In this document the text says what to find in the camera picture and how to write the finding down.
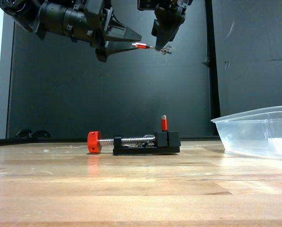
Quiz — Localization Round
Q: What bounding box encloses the red rca connector with wires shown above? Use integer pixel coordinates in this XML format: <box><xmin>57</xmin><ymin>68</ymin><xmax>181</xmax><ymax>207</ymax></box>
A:
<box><xmin>132</xmin><ymin>42</ymin><xmax>176</xmax><ymax>56</ymax></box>

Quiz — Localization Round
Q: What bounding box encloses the clear plastic tub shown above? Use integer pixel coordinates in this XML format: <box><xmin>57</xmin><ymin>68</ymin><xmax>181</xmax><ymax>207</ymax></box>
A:
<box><xmin>210</xmin><ymin>105</ymin><xmax>282</xmax><ymax>161</ymax></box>

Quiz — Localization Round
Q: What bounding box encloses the red upright rca socket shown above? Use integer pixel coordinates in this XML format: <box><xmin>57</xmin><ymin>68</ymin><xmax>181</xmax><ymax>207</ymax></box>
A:
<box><xmin>161</xmin><ymin>114</ymin><xmax>169</xmax><ymax>132</ymax></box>

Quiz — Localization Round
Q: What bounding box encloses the black clamp hub orange knob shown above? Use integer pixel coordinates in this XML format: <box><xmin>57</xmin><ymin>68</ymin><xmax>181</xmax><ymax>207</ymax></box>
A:
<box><xmin>87</xmin><ymin>131</ymin><xmax>181</xmax><ymax>157</ymax></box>

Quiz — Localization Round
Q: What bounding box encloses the black wall column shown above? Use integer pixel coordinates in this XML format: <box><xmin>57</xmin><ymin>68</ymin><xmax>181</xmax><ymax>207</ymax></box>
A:
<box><xmin>204</xmin><ymin>0</ymin><xmax>221</xmax><ymax>137</ymax></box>

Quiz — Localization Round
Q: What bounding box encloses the black metal table frame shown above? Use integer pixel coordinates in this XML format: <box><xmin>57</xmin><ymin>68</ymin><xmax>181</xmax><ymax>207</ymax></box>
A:
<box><xmin>0</xmin><ymin>129</ymin><xmax>217</xmax><ymax>145</ymax></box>

